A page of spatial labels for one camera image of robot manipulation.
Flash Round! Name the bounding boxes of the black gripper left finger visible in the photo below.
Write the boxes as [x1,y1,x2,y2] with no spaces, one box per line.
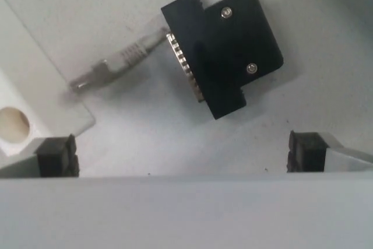
[0,133,80,178]

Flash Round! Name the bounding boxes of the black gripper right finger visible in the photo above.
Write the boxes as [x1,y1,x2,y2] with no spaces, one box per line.
[286,129,373,174]

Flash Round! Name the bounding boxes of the grey Ethernet plug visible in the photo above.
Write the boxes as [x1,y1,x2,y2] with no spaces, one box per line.
[68,17,171,96]

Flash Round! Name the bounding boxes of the white plug holder with holes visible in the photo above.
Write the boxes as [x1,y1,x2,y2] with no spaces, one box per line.
[0,0,97,157]

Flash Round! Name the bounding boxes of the black D-SUB plug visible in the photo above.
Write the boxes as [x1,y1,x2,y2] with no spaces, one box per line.
[160,0,286,121]

